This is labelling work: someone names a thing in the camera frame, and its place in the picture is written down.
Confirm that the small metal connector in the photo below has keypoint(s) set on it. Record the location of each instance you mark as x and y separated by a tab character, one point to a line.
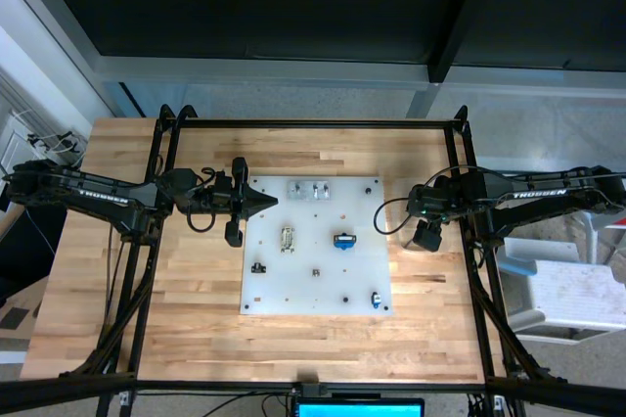
316	272

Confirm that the brown cardboard box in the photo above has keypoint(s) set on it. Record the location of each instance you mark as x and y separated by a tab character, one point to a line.
19	299

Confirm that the small black camera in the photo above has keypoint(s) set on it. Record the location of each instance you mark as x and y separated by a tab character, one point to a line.
309	387

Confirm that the black clamp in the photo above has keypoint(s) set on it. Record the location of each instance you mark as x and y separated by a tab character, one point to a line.
257	268

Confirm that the white plastic stool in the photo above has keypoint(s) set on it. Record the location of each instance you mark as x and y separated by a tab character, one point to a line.
572	290

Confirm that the screen with blue edge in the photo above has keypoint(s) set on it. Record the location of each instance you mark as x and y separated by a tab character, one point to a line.
357	411

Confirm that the blue and black socket block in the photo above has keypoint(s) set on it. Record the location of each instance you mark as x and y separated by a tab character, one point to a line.
344	242

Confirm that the black wall post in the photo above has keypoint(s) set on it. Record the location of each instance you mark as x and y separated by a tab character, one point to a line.
455	20

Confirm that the white board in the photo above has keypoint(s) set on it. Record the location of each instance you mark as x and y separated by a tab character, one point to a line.
303	260

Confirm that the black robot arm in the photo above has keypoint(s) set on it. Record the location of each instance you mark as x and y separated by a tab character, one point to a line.
538	194
98	194

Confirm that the blue and white rj45 socket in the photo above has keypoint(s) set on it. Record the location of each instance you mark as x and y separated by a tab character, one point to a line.
375	300

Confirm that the small metal pin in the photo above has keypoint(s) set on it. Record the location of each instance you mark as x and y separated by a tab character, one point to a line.
317	190

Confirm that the beige connector housing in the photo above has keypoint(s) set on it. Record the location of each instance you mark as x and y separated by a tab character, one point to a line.
287	240

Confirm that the black aluminium frame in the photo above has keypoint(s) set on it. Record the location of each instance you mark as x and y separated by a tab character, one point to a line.
293	124

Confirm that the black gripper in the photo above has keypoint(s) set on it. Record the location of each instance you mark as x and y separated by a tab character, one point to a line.
435	199
238	211

